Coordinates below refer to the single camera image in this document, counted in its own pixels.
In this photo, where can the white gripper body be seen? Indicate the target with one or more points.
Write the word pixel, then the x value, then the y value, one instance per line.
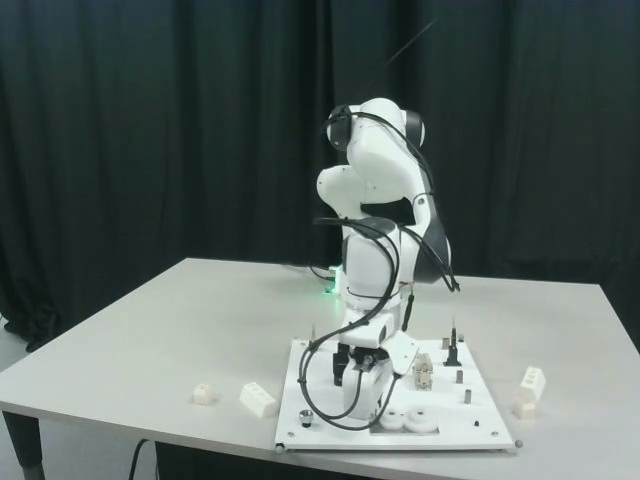
pixel 367 390

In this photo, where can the white medium gear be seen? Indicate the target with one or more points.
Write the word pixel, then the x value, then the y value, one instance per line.
pixel 395 421

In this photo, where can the thin black rod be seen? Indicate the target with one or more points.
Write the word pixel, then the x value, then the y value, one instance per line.
pixel 410 310

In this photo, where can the white sloped holder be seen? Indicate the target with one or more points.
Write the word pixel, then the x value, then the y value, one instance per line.
pixel 533 382

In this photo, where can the black D-SUB plug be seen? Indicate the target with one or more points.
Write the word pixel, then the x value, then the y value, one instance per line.
pixel 338 370

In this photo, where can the white task board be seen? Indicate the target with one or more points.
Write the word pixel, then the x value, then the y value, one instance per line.
pixel 450 425

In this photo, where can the black table leg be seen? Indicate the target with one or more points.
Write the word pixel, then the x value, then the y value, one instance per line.
pixel 25 445

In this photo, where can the metal beige connector block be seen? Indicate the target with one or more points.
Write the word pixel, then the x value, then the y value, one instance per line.
pixel 422 371

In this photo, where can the long white holder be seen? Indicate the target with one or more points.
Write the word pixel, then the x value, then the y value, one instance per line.
pixel 257 400

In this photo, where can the small white cube holder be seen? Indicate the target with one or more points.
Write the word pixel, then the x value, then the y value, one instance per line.
pixel 203 394

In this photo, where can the metal BNC plug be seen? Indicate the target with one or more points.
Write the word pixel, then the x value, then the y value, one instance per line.
pixel 306 417

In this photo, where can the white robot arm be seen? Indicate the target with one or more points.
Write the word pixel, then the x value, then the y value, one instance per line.
pixel 380 165

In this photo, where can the black curtain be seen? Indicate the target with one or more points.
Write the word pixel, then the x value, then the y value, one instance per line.
pixel 150 125

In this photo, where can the white large gear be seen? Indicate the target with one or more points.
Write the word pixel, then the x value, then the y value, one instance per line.
pixel 418 420

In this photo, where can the metal round peg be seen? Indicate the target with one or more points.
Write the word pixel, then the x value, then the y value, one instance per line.
pixel 467 396

